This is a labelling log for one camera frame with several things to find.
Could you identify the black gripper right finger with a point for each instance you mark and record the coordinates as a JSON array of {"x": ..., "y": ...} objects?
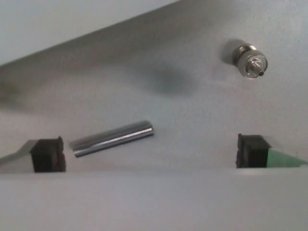
[{"x": 252, "y": 154}]

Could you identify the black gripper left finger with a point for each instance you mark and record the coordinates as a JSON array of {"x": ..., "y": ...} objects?
[{"x": 45, "y": 156}]

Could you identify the metal round peg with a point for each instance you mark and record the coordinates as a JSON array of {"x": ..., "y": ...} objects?
[{"x": 110, "y": 139}]

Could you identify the small metal connector plug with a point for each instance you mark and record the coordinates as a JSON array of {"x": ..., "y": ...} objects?
[{"x": 250, "y": 60}]

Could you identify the white task board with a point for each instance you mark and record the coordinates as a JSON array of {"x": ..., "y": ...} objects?
[{"x": 60, "y": 24}]

